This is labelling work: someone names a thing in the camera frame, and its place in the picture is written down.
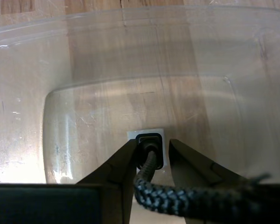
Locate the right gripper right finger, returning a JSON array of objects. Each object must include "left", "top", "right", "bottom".
[{"left": 169, "top": 139, "right": 280, "bottom": 224}]

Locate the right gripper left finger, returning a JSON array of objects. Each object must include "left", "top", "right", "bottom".
[{"left": 0, "top": 138, "right": 140, "bottom": 224}]

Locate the white square plug holder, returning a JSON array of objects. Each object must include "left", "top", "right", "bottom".
[{"left": 126, "top": 127, "right": 166, "bottom": 170}]

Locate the clear plastic tub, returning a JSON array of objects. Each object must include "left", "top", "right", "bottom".
[{"left": 0, "top": 6, "right": 280, "bottom": 185}]

